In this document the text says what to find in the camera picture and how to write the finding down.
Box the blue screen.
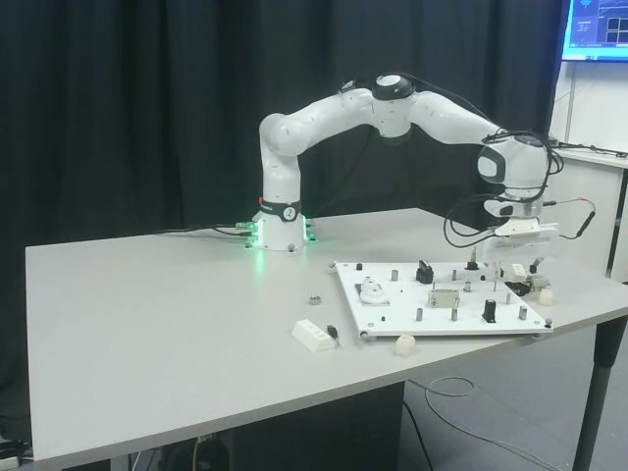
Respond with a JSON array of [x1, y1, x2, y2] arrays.
[[560, 0, 628, 64]]

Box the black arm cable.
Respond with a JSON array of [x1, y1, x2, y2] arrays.
[[338, 72, 565, 207]]

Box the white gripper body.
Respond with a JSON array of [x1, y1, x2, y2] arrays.
[[482, 224, 561, 269]]

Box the white task board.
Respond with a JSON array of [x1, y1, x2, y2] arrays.
[[327, 259, 555, 340]]

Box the black looped wrist cable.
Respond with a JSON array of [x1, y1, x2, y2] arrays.
[[442, 192, 499, 247]]

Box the black base cable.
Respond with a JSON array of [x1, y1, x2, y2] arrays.
[[160, 222, 257, 236]]

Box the thin black rod on wire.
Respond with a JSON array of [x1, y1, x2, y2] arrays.
[[548, 195, 598, 241]]

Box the grey floor cable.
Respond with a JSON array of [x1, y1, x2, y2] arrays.
[[422, 374, 581, 471]]

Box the black curtain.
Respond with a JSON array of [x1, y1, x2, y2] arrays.
[[0, 0, 571, 445]]

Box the white holder with holes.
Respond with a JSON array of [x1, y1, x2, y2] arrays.
[[290, 318, 340, 352]]

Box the dark table leg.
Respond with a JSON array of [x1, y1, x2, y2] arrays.
[[572, 318, 620, 471]]

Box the white cabinet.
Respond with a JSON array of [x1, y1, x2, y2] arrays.
[[548, 145, 628, 287]]

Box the white power strip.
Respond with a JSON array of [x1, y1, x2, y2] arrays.
[[0, 440, 31, 468]]

